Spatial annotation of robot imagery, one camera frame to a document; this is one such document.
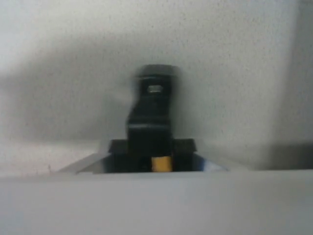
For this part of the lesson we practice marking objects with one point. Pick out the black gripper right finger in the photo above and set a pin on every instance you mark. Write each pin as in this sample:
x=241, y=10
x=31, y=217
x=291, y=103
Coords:
x=184, y=149

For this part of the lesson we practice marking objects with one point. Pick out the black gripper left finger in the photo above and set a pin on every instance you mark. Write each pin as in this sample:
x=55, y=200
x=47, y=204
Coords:
x=118, y=156

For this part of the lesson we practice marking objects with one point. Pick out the black D-SUB plug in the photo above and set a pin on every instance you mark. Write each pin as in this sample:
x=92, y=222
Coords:
x=149, y=110

